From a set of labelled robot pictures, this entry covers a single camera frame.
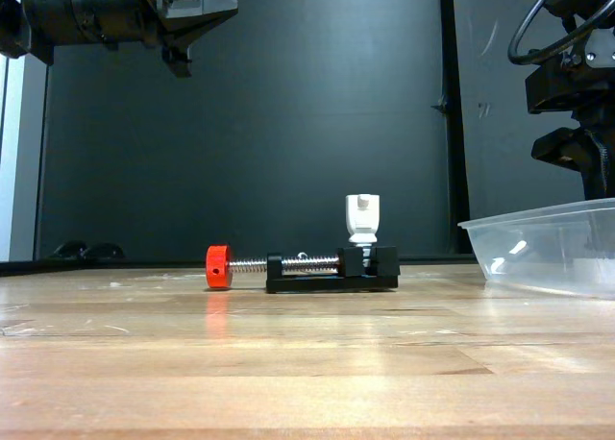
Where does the black plug with braided cable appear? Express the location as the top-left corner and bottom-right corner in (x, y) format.
(593, 125), (609, 199)

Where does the white receptacle socket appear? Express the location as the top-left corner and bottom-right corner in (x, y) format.
(344, 193), (381, 268)

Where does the clear plastic tub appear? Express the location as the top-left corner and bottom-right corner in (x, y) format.
(456, 197), (615, 301)

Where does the black vise with red knob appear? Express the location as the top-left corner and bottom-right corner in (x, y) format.
(205, 243), (401, 296)

